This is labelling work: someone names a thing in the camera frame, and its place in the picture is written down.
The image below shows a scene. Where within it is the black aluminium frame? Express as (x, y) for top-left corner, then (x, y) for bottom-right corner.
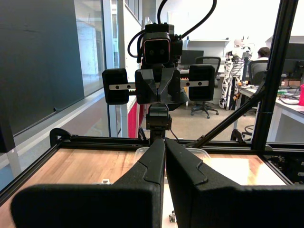
(0, 0), (304, 209)

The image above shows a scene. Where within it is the white shelf cabinet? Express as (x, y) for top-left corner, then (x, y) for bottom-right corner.
(186, 39), (231, 59)

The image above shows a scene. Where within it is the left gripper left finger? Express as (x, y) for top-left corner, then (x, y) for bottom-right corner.
(10, 138), (166, 228)

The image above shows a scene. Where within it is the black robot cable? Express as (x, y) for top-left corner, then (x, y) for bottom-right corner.
(127, 28), (146, 63)
(157, 0), (170, 25)
(175, 0), (218, 40)

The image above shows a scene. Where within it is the person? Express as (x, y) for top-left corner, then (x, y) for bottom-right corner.
(257, 47), (271, 60)

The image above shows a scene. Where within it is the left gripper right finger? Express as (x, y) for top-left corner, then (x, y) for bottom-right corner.
(165, 138), (304, 228)

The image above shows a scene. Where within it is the grey mesh office chair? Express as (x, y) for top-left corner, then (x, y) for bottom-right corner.
(247, 59), (269, 86)

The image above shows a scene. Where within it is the small metal bracket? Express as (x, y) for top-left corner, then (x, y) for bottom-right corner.
(168, 210), (178, 224)

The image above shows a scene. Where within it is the clear plastic tub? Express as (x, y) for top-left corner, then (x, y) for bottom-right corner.
(134, 146), (211, 167)

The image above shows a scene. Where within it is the red cabinet panel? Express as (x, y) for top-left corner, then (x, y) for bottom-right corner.
(127, 101), (144, 138)

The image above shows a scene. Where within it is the black computer monitor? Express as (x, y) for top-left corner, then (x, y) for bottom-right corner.
(180, 49), (205, 66)
(282, 42), (304, 80)

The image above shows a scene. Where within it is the white partition frame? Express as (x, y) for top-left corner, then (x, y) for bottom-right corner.
(102, 0), (129, 138)

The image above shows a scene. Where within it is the grey metal ledge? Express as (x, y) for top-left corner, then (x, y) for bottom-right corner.
(13, 89), (106, 143)

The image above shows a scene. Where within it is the black office chair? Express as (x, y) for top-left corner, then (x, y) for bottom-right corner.
(190, 56), (221, 119)

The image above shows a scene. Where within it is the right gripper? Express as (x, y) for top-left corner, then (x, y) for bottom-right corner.
(102, 63), (216, 105)

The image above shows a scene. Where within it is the white desk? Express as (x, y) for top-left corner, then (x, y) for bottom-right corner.
(234, 84), (304, 143)

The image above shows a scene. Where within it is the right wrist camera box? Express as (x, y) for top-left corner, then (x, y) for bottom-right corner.
(142, 32), (172, 65)

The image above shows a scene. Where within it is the white robot figure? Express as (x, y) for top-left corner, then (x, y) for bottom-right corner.
(219, 35), (252, 111)

